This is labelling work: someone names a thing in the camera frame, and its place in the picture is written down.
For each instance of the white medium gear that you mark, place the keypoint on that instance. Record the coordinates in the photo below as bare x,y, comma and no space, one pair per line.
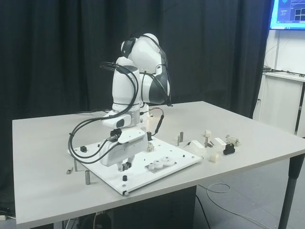
166,161

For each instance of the white power strip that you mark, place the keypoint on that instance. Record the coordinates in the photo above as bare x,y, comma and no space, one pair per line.
3,217

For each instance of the white small gear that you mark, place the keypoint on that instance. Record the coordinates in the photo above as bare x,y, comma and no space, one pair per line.
157,163

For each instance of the metal square peg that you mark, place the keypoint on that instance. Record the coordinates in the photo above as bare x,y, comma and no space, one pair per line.
178,140
181,136

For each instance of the white plug with metal screws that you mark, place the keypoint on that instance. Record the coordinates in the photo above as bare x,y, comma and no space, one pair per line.
232,140

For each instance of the small metal clip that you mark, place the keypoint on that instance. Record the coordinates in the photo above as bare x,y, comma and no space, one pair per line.
69,170

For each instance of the blue screen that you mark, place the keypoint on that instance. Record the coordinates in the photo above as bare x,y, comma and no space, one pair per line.
288,14

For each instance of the small white block holder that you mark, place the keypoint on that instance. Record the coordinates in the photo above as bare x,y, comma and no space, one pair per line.
214,158

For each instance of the long white peg holder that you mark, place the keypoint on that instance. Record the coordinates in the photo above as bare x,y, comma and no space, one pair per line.
197,146

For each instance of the beige plug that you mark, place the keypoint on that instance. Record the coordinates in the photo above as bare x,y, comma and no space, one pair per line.
207,133

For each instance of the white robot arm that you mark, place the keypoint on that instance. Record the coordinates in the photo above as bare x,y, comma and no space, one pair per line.
124,95

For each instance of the white cabinet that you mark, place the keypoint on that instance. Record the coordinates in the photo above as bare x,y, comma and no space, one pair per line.
278,105

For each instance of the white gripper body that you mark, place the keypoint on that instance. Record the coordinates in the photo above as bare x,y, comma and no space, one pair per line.
119,152

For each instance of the black curtain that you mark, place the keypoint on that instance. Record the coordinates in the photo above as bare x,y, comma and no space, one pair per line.
59,59

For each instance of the black D-SUB plug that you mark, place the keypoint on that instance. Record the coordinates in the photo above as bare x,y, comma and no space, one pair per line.
228,149

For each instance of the white task board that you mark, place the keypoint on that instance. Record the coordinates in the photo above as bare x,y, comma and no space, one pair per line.
166,152

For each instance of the black bolt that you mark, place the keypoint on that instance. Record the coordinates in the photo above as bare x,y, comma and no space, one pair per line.
124,178

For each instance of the thick metal round peg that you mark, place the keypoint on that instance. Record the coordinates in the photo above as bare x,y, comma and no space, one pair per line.
87,177

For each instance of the black table leg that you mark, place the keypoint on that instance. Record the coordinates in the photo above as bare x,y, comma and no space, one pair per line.
289,190

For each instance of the small black plug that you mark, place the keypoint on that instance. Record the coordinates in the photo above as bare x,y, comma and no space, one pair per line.
149,136

